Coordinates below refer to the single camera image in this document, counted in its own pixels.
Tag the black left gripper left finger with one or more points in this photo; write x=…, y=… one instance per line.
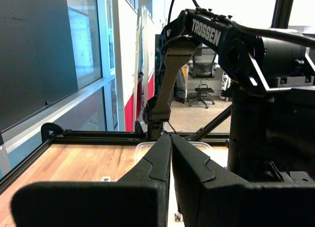
x=98, y=204

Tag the black aluminium frame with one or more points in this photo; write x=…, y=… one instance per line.
x=98, y=134

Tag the black mesh office chair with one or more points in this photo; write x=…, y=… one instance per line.
x=204, y=90

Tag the small silver metal fitting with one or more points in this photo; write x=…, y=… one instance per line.
x=177, y=217

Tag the red wall panel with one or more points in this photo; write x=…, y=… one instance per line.
x=129, y=113

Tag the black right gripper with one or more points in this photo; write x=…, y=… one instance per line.
x=270, y=138

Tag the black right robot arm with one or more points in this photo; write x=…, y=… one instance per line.
x=206, y=35

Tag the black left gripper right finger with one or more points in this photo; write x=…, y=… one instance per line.
x=246, y=204

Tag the clear plastic tub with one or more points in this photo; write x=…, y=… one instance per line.
x=144, y=148

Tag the dark hanging jacket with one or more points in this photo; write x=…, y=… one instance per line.
x=179, y=89

